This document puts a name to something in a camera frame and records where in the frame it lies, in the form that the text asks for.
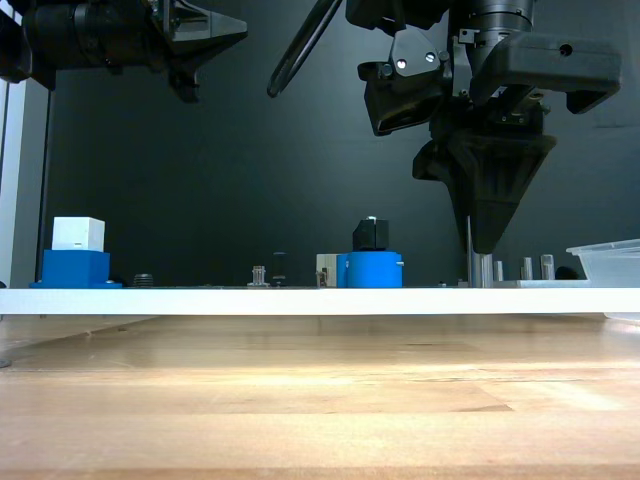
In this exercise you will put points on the blue round holder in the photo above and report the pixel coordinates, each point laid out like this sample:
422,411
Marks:
372,272

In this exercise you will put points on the large silver metal cylinder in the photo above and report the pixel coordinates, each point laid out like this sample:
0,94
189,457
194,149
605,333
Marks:
484,270

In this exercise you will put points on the thick metal peg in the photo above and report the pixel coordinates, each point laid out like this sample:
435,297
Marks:
547,267

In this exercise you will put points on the white taskboard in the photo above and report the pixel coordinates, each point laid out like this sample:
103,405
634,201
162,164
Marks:
300,301

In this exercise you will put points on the medium metal peg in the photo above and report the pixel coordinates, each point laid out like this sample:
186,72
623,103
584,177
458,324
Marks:
526,269

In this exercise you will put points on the white cube block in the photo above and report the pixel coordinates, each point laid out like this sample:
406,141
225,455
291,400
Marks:
77,232

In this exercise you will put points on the black knurled nut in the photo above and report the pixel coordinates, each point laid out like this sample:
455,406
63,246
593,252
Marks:
143,281

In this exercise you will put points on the black clamp block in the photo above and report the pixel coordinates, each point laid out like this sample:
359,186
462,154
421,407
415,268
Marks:
372,235

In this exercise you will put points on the thin metal peg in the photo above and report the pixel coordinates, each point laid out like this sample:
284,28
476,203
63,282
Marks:
497,270

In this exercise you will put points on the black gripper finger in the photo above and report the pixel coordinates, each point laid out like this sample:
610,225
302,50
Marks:
432,162
192,54
500,170
227,27

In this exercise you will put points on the clear plastic tub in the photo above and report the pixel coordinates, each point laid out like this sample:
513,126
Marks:
615,270

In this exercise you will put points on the grey peg plate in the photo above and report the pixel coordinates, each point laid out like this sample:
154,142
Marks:
560,284

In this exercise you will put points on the blue square base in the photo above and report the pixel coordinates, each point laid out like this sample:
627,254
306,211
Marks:
70,270

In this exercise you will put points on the white connector housing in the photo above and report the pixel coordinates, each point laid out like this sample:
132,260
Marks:
327,267

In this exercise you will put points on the clear plastic connector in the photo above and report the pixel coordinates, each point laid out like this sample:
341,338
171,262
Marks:
258,277

